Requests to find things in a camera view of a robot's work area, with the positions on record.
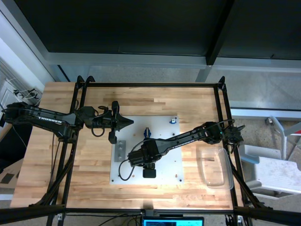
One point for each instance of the large cardboard box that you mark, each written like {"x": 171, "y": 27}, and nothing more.
{"x": 14, "y": 169}

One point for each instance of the clear plastic tub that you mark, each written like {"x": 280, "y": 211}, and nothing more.
{"x": 216, "y": 164}

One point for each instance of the white tube stand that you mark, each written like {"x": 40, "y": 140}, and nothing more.
{"x": 281, "y": 131}

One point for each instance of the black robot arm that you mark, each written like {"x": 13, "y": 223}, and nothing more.
{"x": 183, "y": 140}
{"x": 47, "y": 118}

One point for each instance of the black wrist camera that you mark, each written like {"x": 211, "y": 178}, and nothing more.
{"x": 135, "y": 160}

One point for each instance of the black bag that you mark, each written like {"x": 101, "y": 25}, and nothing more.
{"x": 9, "y": 146}

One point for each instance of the white step stool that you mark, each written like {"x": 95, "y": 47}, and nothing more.
{"x": 275, "y": 171}

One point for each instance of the black aluminium frame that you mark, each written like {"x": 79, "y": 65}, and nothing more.
{"x": 150, "y": 85}

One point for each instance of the blue connector clamp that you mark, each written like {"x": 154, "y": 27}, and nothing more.
{"x": 147, "y": 135}

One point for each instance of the black frame clamp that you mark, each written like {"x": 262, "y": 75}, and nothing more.
{"x": 90, "y": 77}
{"x": 222, "y": 80}
{"x": 79, "y": 78}

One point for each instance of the grey metal bar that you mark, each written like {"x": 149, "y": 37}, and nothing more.
{"x": 117, "y": 151}

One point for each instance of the blue lit screen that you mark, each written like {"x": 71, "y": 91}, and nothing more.
{"x": 171, "y": 222}

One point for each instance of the white board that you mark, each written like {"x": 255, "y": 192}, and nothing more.
{"x": 164, "y": 174}

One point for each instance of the small blue white connector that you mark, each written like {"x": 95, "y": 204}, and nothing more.
{"x": 173, "y": 121}

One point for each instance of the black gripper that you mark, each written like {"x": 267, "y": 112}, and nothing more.
{"x": 115, "y": 122}
{"x": 149, "y": 173}

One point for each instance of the white power strip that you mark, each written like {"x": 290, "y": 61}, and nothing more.
{"x": 23, "y": 94}

